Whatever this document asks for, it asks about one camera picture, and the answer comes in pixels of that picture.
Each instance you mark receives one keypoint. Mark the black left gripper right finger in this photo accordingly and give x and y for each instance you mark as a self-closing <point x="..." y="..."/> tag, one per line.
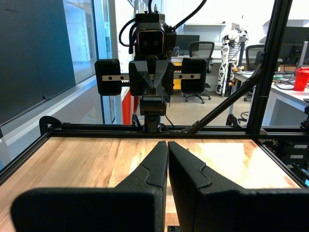
<point x="229" y="210"/>

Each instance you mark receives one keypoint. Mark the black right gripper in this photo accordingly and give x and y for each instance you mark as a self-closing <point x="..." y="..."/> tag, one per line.
<point x="108" y="77"/>

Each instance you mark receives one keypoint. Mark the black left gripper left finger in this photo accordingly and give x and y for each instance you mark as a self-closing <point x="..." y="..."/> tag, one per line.
<point x="96" y="210"/>

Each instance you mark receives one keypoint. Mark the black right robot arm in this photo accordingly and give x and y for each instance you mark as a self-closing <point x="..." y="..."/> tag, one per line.
<point x="153" y="107"/>

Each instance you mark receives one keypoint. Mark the red cabinet panel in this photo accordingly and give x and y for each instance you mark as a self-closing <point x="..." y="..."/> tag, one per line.
<point x="126" y="106"/>

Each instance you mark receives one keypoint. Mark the black computer monitor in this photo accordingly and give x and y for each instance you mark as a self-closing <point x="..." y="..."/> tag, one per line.
<point x="187" y="43"/>

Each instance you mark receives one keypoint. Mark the black mesh office chair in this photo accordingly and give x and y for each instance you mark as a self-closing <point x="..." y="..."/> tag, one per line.
<point x="200" y="48"/>
<point x="253" y="55"/>

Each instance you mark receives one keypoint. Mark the white lattice robot stand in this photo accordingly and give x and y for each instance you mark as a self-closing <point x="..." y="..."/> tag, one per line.
<point x="225" y="55"/>

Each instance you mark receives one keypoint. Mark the white desk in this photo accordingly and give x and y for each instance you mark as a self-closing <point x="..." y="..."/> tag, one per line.
<point x="285" y="96"/>

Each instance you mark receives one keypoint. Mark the red plastic basket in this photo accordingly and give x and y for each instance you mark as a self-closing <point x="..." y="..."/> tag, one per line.
<point x="301" y="79"/>

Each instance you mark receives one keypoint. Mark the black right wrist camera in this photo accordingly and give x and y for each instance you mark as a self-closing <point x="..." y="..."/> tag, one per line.
<point x="150" y="41"/>

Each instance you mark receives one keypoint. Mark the black aluminium frame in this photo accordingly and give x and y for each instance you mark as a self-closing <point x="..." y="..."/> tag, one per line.
<point x="96" y="129"/>

